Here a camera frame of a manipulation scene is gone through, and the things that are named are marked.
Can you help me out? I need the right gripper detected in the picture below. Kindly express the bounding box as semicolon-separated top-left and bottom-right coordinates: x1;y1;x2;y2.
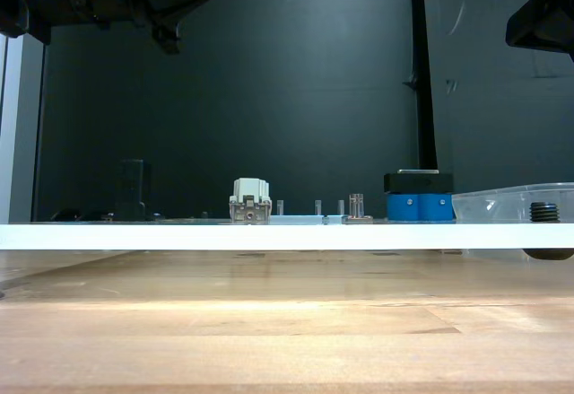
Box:
505;0;574;64

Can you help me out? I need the clear plastic container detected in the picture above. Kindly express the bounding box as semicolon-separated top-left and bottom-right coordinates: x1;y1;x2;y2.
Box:
450;181;574;225

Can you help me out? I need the beige many-pin connector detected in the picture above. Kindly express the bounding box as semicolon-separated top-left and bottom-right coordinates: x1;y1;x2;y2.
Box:
228;177;274;225

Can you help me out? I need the tall black block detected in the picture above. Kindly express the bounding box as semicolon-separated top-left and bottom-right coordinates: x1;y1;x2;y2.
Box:
115;158;152;223

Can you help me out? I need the blue socket block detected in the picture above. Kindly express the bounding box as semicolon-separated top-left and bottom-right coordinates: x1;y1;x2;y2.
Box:
387;192;421;223
419;192;455;223

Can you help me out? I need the white task board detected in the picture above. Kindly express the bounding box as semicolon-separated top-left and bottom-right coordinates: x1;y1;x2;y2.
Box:
0;219;574;261

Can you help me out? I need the clear plastic plug fitting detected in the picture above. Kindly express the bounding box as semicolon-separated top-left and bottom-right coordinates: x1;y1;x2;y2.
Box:
342;192;374;225

